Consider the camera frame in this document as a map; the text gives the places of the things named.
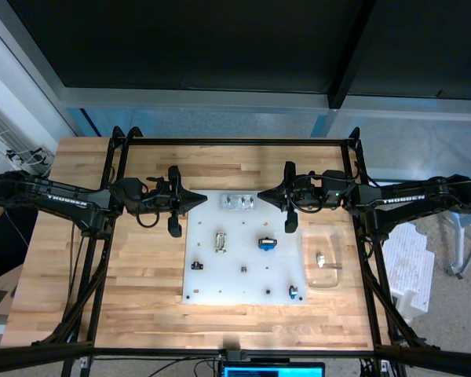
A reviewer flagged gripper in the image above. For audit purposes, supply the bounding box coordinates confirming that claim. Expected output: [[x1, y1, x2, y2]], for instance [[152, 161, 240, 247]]
[[148, 165, 208, 239], [257, 161, 327, 233]]

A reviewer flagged white taskboard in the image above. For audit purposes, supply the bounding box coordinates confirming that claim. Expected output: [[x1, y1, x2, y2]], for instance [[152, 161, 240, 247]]
[[181, 190, 308, 306]]

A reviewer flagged clear plastic tub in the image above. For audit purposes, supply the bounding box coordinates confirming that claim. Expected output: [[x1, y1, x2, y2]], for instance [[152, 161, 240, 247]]
[[301, 225, 346, 293]]

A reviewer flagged white foam packaging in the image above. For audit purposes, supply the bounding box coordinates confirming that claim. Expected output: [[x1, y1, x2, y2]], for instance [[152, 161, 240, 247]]
[[382, 223, 436, 324]]

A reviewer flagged black vertical pillar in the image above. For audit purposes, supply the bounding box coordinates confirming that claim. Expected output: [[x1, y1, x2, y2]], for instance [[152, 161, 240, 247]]
[[327, 0, 378, 109]]

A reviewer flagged laptop screen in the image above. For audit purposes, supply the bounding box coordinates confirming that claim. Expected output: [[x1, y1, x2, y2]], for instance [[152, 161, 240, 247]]
[[218, 361, 327, 377]]

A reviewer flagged grey metal stand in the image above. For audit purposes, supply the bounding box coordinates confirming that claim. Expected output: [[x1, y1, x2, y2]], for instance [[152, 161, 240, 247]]
[[435, 211, 471, 280]]

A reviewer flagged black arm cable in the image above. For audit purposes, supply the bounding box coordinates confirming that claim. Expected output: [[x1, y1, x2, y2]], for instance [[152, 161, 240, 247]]
[[135, 202, 161, 229], [292, 171, 329, 215]]

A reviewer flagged blue black D-sub connector mount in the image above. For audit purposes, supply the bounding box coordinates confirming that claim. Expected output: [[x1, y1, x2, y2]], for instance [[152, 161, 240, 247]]
[[257, 236, 278, 253]]

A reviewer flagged black aluminium frame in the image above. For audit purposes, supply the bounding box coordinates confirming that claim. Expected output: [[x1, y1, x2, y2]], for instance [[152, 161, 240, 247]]
[[0, 125, 471, 377]]

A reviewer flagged cable bundle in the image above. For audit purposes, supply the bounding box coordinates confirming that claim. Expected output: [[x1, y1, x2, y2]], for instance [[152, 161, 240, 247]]
[[3, 147, 52, 168]]

